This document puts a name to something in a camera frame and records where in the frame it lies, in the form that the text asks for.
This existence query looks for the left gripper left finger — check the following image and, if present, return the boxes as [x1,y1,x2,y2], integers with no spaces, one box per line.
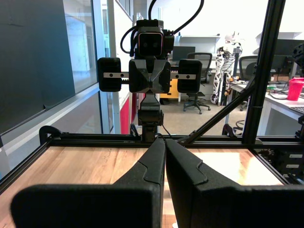
[10,138,166,228]

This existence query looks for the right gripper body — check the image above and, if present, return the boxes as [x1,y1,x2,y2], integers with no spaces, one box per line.
[97,56,203,94]

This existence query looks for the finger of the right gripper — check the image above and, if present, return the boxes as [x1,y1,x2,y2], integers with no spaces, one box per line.
[129,59,152,93]
[151,59,171,94]

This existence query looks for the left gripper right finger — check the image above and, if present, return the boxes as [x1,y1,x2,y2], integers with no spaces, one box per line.
[165,138,304,228]

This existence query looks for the yellow cabinet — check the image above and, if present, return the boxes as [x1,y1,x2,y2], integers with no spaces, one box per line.
[160,78,179,99]

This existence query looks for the dark computer monitor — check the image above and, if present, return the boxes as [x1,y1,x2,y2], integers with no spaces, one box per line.
[270,39,304,72]
[172,46,196,62]

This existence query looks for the red cabinet panel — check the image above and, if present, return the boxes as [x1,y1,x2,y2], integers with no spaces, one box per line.
[120,93,139,135]

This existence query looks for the black office chair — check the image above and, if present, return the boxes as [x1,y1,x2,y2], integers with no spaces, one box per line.
[238,56,259,112]
[182,52,213,115]

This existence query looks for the white lattice humanoid figure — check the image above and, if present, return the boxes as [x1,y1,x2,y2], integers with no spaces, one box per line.
[211,30,244,105]

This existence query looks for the black electronics box white labels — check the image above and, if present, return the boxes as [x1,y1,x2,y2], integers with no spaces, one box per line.
[255,147,304,186]

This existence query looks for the white desk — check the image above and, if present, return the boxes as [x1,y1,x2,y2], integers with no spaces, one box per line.
[229,80,304,136]

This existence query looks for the black keyboard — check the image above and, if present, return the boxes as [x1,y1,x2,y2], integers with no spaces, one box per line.
[288,106,304,115]

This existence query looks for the red plastic cup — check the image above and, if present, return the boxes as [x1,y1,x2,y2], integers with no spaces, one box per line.
[287,76,304,101]

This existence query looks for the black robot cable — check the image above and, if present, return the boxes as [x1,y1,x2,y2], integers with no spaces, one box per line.
[148,0,158,21]
[172,0,205,35]
[120,25,139,57]

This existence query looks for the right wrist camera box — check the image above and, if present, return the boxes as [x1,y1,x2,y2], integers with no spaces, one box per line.
[136,19,165,57]

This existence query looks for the black rounded frame bracket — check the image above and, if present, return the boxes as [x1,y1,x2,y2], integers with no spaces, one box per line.
[38,125,62,145]
[222,123,237,137]

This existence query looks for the black metal frame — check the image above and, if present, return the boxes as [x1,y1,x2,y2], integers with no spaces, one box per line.
[0,0,304,198]

